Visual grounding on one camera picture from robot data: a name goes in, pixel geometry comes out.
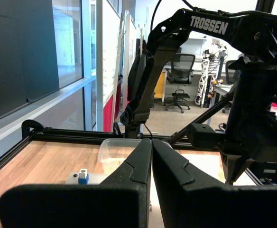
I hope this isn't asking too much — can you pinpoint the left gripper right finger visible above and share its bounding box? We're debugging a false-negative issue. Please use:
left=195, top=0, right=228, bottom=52
left=152, top=139, right=277, bottom=228

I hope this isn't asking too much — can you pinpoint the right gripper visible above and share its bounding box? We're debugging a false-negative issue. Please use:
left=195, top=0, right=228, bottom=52
left=220, top=133, right=277, bottom=185

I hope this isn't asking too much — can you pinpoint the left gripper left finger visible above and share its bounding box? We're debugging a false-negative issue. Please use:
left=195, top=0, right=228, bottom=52
left=0, top=138, right=153, bottom=228

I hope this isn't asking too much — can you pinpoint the blue and white connector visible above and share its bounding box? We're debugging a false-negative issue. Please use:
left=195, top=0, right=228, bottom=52
left=78, top=168, right=90, bottom=185

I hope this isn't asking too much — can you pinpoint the white task board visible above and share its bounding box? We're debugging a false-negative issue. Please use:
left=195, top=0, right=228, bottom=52
left=65, top=152, right=227, bottom=228

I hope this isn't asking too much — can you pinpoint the clear plastic tub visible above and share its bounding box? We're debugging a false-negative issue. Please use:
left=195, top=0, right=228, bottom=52
left=99, top=138, right=175, bottom=173

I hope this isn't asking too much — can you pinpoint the yellow cabinet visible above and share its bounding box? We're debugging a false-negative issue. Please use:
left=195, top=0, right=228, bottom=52
left=153, top=70, right=168, bottom=102

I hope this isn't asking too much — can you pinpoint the black office chair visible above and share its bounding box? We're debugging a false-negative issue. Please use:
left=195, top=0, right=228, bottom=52
left=165, top=53, right=196, bottom=114

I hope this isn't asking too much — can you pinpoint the white panel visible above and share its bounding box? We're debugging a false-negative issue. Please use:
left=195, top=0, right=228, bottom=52
left=121, top=10, right=139, bottom=112

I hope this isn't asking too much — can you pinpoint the white partition with red base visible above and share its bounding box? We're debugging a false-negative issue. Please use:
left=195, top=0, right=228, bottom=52
left=95, top=0, right=122, bottom=133

